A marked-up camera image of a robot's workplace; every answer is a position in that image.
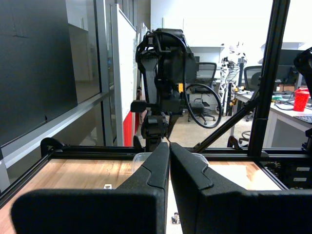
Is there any white desk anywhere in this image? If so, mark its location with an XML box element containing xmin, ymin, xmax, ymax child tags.
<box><xmin>231</xmin><ymin>92</ymin><xmax>312</xmax><ymax>148</ymax></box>

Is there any white task board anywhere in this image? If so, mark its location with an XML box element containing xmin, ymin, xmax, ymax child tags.
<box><xmin>166</xmin><ymin>180</ymin><xmax>183</xmax><ymax>234</ymax></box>

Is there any black frame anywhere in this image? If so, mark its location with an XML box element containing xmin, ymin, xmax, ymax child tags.
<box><xmin>0</xmin><ymin>0</ymin><xmax>312</xmax><ymax>208</ymax></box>

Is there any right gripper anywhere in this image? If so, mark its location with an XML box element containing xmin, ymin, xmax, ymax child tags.
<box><xmin>130</xmin><ymin>97</ymin><xmax>185</xmax><ymax>151</ymax></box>

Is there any white partition panel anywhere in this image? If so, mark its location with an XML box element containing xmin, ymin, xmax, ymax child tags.
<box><xmin>111</xmin><ymin>3</ymin><xmax>137</xmax><ymax>147</ymax></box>

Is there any clear plastic container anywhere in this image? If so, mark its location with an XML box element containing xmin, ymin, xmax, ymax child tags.
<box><xmin>132</xmin><ymin>151</ymin><xmax>209</xmax><ymax>174</ymax></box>

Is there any red plastic cup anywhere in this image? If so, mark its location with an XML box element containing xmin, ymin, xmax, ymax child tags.
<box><xmin>292</xmin><ymin>87</ymin><xmax>312</xmax><ymax>112</ymax></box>

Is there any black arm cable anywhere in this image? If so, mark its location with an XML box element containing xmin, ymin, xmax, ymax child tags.
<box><xmin>181</xmin><ymin>31</ymin><xmax>223</xmax><ymax>129</ymax></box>

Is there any black monitor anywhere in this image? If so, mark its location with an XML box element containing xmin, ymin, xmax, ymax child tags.
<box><xmin>274</xmin><ymin>49</ymin><xmax>306</xmax><ymax>84</ymax></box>

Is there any black office chair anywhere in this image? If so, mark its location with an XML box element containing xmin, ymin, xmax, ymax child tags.
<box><xmin>243</xmin><ymin>65</ymin><xmax>263</xmax><ymax>91</ymax></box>
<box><xmin>187</xmin><ymin>62</ymin><xmax>223</xmax><ymax>127</ymax></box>

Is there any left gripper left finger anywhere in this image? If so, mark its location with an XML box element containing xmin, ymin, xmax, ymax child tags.
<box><xmin>11</xmin><ymin>142</ymin><xmax>170</xmax><ymax>234</ymax></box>

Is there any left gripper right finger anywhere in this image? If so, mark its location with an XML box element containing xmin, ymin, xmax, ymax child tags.
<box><xmin>170</xmin><ymin>142</ymin><xmax>312</xmax><ymax>234</ymax></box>

